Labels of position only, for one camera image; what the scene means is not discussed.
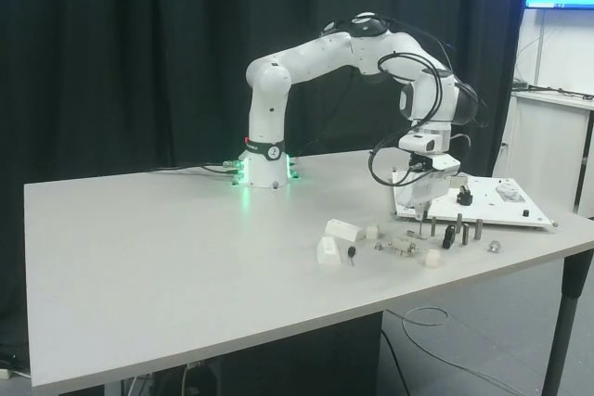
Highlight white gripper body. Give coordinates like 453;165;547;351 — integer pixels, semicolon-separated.
398;172;451;208

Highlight white peg holder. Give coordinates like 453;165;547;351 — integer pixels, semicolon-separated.
316;235;342;268
324;218;366;242

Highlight black D-SUB plug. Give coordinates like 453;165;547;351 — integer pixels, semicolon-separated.
440;224;461;249

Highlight white task board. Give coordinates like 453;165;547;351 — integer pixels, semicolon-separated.
391;170;560;232

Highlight white cabinet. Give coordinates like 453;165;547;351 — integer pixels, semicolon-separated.
504;86;594;221

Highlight black table leg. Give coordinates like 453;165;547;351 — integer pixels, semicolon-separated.
555;246;590;396

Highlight black curtain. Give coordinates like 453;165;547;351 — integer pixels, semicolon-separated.
0;0;528;186

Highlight grey floor cable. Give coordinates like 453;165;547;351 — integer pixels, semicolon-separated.
401;304;512;396

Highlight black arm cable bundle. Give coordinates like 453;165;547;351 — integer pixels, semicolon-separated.
341;15;491;131

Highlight black base cables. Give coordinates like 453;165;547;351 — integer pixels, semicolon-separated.
160;160;243;176

